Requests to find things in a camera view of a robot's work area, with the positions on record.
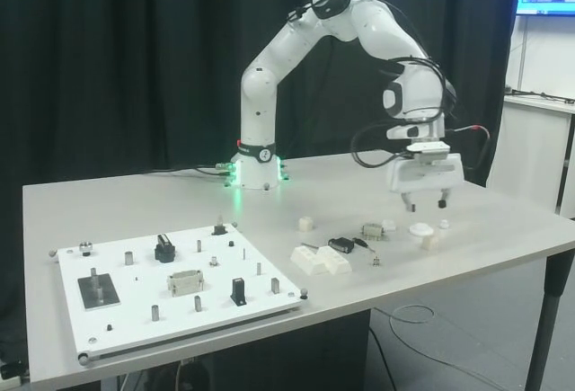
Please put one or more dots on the white medium gear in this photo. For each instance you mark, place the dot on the white medium gear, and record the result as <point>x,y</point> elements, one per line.
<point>389,224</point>

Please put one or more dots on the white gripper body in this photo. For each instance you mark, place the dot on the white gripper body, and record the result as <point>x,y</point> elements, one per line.
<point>427,173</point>

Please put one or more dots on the small white peg holder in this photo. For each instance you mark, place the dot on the small white peg holder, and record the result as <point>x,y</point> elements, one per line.
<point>430,242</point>
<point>305,223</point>

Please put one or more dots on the black D-SUB plug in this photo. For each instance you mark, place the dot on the black D-SUB plug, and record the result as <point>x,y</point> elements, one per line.
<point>339,244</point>

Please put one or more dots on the white large gear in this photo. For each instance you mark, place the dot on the white large gear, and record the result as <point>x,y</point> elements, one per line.
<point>421,228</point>

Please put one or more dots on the small black plug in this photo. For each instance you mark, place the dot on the small black plug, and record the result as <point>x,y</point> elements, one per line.
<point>359,242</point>

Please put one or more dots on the metal BNC plug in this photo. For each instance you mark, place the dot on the metal BNC plug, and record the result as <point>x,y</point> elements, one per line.
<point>375,262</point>

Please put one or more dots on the black curtain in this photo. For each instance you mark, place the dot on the black curtain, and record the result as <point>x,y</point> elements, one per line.
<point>112,72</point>

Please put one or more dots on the black table leg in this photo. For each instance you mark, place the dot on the black table leg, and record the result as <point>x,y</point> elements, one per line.
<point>550,310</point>

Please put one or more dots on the large metal square peg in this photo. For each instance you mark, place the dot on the large metal square peg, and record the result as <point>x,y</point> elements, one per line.
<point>275,286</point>

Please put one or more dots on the white cabinet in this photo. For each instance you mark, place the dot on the white cabinet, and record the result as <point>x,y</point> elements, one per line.
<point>530,153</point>

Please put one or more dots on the large metal round peg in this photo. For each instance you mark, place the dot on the large metal round peg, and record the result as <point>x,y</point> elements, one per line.
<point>129,257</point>
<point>155,312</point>

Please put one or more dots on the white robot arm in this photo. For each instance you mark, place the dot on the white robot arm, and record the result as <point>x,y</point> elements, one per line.
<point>260,112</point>

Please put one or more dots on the white task board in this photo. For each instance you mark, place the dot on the white task board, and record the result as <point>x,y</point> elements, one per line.
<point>179,319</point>

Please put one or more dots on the beige waterproof plug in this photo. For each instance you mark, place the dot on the beige waterproof plug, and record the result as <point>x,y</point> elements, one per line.
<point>373,232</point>

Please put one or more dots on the white small gear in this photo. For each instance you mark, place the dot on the white small gear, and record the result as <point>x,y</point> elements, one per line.
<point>444,224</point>

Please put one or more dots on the medium metal square peg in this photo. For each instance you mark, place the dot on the medium metal square peg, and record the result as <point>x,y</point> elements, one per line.
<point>197,304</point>

